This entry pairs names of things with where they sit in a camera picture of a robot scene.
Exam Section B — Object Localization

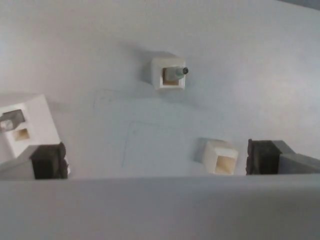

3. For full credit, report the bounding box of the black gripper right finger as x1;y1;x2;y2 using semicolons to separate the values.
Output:
245;138;320;176

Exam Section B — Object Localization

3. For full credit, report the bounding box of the small empty white holder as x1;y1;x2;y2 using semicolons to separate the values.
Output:
194;137;239;175

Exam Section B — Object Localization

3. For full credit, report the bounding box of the metal square peg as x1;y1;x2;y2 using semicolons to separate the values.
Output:
0;109;26;134

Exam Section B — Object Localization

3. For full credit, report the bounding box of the small white plug holder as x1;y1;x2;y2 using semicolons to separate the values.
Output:
142;50;187;94

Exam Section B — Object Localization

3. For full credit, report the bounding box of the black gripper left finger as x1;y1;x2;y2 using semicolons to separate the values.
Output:
0;141;71;181

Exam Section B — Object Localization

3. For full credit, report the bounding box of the long white peg holder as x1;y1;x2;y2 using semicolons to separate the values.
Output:
0;93;61;161

